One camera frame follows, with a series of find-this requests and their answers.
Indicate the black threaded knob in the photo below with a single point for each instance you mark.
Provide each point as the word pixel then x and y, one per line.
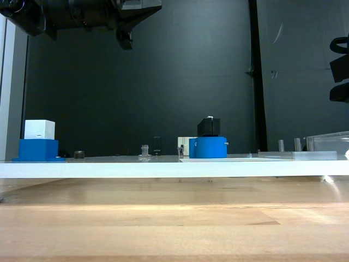
pixel 79 154

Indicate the blue square socket mount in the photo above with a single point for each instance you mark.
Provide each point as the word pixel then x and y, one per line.
pixel 38 150

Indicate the black block with silver pin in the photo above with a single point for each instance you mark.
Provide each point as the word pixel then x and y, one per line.
pixel 208 127

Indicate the clear plastic tub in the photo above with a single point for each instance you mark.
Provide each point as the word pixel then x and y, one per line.
pixel 330 143

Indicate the grey metal peg block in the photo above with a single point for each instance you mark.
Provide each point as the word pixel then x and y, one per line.
pixel 313 155

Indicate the grey metal peg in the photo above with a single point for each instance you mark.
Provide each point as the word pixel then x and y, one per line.
pixel 310 146
pixel 297 144
pixel 281 146

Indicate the small clear threaded fitting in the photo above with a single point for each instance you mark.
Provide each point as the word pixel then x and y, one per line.
pixel 145 150

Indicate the beige connector housing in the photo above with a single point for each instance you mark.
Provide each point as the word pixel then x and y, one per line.
pixel 183 143

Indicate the black aluminium frame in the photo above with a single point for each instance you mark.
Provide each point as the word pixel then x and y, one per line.
pixel 256 82

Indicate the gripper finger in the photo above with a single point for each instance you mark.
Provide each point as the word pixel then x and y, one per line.
pixel 152 6

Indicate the white task board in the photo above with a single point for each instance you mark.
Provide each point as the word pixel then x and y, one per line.
pixel 163 169

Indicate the blue round clamp mount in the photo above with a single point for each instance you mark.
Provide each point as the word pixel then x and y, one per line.
pixel 211 147

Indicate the white cube connector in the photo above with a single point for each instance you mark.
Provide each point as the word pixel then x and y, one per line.
pixel 39 129

